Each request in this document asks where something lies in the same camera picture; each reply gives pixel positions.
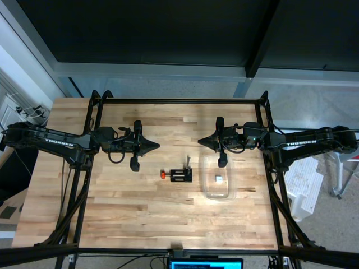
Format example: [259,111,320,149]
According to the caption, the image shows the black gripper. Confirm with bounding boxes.
[120,120,160,171]
[197,117,242,168]

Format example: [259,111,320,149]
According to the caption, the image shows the clear plastic container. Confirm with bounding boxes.
[198,154,238,202]

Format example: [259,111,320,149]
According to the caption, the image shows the black vise with orange knob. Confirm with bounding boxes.
[160,168,194,183]

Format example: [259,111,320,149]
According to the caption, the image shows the white plastic crate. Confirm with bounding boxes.
[283,156,326,224]

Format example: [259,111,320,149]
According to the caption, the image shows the laptop with blue screen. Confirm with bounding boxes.
[167,257,244,269]

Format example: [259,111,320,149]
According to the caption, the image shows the brown cardboard box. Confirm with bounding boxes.
[0,187,29,225]

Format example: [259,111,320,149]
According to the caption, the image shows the metal chair with red seat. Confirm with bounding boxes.
[328,151,359,200]

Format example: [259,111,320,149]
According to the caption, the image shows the black foam pad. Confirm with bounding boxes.
[0,206,17,220]

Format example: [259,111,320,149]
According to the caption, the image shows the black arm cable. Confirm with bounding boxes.
[221,124,249,154]
[108,131,126,164]

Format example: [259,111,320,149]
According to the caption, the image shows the black table-level camera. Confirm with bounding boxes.
[167,243,188,257]

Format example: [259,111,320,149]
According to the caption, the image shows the white and black cable bundle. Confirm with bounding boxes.
[8,94,50,124]

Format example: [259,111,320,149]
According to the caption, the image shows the black metal frame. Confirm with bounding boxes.
[0,0,359,269]

